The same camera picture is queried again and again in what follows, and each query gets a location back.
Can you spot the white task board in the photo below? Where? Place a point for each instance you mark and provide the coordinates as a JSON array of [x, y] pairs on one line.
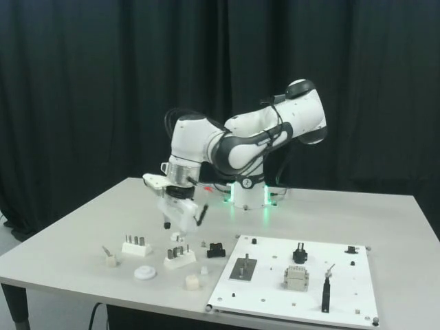
[[275, 292]]

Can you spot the white square peg holder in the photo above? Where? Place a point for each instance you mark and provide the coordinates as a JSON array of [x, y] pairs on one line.
[[179, 262]]

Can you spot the white round peg holder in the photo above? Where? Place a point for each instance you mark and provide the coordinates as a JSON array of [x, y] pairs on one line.
[[137, 249]]

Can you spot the black waterproof plug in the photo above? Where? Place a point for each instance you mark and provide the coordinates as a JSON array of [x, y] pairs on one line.
[[299, 254]]

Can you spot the white medium gear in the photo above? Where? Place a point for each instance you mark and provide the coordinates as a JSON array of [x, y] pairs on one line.
[[173, 236]]

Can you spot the small white plug holder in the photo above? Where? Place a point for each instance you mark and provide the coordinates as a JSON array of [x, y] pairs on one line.
[[110, 261]]

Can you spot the white cube holder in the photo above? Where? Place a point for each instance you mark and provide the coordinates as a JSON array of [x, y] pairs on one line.
[[192, 282]]

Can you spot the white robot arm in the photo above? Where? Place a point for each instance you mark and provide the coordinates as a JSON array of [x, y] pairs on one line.
[[247, 144]]

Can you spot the black table leg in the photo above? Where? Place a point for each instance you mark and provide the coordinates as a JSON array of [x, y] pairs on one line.
[[15, 302]]

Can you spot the small metal BNC plug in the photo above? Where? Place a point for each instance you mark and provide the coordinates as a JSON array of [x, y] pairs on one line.
[[203, 243]]

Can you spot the black D-SUB plug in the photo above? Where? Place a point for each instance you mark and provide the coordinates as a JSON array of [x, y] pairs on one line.
[[216, 250]]

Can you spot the black curtain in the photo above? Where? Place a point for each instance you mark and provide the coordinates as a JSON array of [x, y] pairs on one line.
[[103, 86]]

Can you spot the white small gear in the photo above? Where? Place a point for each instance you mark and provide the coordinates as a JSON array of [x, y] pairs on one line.
[[204, 271]]

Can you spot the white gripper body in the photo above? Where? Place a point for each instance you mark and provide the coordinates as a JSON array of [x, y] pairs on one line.
[[178, 209]]

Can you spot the metal USB plug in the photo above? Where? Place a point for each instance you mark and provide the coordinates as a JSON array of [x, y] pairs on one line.
[[106, 250]]

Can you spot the white large gear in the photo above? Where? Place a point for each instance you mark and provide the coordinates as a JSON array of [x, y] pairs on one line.
[[145, 272]]

